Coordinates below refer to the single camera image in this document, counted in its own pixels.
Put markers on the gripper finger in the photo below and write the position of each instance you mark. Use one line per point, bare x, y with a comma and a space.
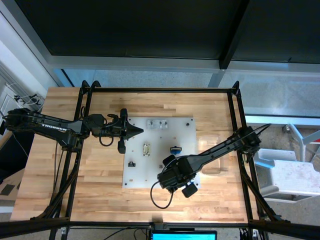
132, 127
132, 133

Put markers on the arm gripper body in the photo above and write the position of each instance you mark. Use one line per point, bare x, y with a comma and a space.
115, 130
170, 180

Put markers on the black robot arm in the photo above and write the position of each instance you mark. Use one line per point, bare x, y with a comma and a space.
215, 152
53, 128

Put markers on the white plastic board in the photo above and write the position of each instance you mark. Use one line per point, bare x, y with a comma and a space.
150, 140

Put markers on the grey rectangular connector housing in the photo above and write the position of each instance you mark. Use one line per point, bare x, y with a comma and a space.
146, 150

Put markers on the clear acrylic block with posts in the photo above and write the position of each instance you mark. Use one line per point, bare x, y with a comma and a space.
157, 124

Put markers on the blue socket block, black top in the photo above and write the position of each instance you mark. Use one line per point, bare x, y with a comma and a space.
175, 150

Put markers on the small black clamp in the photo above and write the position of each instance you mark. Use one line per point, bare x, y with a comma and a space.
131, 164

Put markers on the clear plastic tub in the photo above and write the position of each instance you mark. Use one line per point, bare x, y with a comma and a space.
212, 170

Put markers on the blue laptop screen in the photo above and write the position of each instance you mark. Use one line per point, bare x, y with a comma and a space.
183, 236

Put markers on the brown cardboard box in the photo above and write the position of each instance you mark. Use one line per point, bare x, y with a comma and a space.
12, 180

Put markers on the white plastic step stool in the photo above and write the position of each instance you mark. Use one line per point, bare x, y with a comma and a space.
292, 175

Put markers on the grey metal stand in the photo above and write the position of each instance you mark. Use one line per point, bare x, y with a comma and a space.
295, 131

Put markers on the small blue bracket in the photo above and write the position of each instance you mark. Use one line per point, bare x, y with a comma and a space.
193, 180

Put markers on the black metal frame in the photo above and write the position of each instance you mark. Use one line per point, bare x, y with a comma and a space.
160, 89

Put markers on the black table-level camera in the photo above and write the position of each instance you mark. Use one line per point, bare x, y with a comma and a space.
159, 225

